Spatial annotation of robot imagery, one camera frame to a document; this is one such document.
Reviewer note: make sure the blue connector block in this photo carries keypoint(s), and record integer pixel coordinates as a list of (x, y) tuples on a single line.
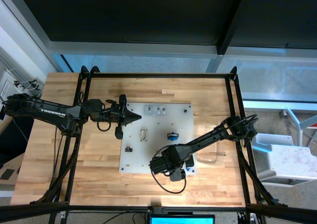
[(173, 136)]

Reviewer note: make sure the clear plastic tub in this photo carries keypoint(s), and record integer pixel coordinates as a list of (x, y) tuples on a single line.
[(210, 160)]

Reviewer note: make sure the grey connector housing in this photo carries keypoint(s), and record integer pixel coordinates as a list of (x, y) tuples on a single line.
[(143, 135)]

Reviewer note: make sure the black flat pad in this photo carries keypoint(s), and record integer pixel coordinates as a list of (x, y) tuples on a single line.
[(7, 174)]

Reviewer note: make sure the laptop screen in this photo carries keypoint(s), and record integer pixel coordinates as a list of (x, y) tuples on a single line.
[(180, 220)]

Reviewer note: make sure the aluminium block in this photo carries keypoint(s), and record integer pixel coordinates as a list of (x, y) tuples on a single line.
[(154, 112)]

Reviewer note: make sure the white step stool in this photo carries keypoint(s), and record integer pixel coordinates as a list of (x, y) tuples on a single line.
[(292, 159)]

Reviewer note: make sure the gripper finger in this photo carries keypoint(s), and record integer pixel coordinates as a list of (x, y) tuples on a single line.
[(131, 119), (131, 114)]

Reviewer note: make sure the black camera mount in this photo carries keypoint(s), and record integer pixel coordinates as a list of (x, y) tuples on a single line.
[(156, 210)]

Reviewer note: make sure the grey metal stand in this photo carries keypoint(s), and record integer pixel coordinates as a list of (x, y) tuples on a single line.
[(299, 132)]

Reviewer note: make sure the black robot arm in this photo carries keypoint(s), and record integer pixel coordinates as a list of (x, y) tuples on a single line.
[(210, 134), (52, 113)]

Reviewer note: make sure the black aluminium frame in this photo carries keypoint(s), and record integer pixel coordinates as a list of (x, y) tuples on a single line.
[(158, 75)]

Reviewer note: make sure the white plastic board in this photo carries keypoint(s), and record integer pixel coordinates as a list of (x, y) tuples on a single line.
[(138, 159)]

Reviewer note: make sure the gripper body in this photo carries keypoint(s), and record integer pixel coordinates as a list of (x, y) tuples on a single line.
[(121, 110), (177, 176)]

